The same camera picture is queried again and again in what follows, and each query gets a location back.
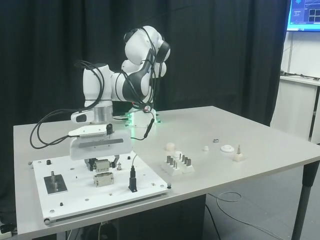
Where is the white task board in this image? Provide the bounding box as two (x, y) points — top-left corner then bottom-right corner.
(27, 149), (173, 225)

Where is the thin grey cable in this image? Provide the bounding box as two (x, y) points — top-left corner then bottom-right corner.
(216, 191), (301, 240)

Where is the black table leg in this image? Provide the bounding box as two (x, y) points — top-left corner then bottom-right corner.
(291, 159), (315, 240)

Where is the white round peg holder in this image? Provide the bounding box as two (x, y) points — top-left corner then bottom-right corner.
(161, 159), (183, 177)

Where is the blue screen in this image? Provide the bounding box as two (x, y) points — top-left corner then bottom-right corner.
(286, 0), (320, 32)

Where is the white cabinet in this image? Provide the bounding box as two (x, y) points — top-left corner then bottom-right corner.
(271, 74), (320, 146)

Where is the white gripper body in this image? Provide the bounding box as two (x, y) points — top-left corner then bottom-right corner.
(69, 131), (133, 161)

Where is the white square peg holder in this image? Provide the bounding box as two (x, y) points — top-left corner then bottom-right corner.
(179, 162), (196, 175)

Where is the thin black rod red tag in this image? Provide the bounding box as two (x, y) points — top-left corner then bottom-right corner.
(142, 117), (156, 140)

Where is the thick black cable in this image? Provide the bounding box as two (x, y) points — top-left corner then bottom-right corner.
(204, 203), (223, 240)

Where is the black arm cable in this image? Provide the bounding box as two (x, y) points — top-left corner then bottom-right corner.
(122, 26), (161, 111)

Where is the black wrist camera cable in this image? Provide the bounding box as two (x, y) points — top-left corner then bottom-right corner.
(29, 59), (113, 151)

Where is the black curtain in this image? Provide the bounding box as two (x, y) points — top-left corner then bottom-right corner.
(0, 0), (293, 232)

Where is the black USB plug with cable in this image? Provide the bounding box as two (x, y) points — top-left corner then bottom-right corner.
(127, 153), (139, 193)

